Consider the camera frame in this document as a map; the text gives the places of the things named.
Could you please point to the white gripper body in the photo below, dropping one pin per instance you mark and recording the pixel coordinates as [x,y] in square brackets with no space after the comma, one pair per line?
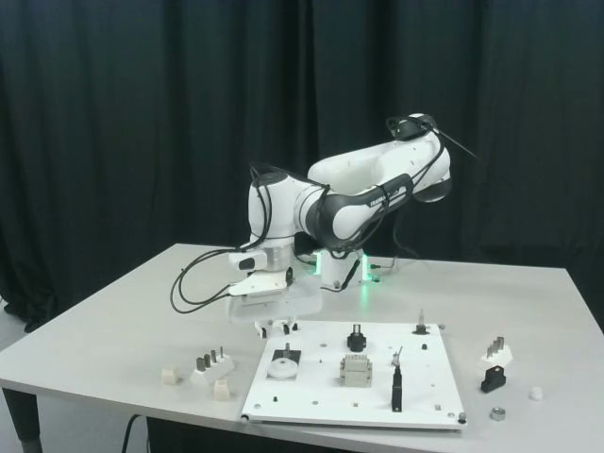
[283,307]

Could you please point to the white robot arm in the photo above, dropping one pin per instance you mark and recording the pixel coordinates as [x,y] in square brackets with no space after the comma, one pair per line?
[349,174]

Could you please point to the white large gear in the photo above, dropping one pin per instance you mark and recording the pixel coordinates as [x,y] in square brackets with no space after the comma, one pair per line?
[283,369]

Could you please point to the flat white mounting plate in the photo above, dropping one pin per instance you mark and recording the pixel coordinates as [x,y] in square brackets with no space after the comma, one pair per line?
[262,282]

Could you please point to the white box with dark window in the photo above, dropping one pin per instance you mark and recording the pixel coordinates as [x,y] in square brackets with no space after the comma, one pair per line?
[247,262]

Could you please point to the white four-peg holder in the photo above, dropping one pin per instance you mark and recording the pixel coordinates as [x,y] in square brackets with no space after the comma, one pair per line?
[214,375]

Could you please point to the thick metal square peg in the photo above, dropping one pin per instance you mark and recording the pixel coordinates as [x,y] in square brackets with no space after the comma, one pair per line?
[199,365]

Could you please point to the cream cube holder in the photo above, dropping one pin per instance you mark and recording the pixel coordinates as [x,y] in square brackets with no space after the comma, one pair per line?
[222,390]
[171,376]

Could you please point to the black waterproof plug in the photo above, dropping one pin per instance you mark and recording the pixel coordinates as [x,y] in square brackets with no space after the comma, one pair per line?
[357,340]

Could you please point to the white task board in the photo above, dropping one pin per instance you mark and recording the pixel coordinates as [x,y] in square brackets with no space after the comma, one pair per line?
[325,396]

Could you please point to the clear Ethernet plug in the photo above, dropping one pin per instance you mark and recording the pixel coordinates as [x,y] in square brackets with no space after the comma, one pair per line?
[396,359]

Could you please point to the metal bolt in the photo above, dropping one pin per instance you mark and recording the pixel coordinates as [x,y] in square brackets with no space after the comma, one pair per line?
[421,321]

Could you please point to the white three-peg holder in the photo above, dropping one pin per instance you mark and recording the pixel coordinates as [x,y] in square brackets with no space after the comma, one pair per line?
[496,362]

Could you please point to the metal hex nut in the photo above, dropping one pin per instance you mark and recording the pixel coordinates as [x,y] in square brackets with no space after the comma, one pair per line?
[498,414]

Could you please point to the black curtain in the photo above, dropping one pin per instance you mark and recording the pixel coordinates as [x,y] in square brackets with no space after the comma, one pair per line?
[141,118]

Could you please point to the black table leg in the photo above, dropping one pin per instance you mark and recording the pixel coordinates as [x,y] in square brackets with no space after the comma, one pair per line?
[21,420]

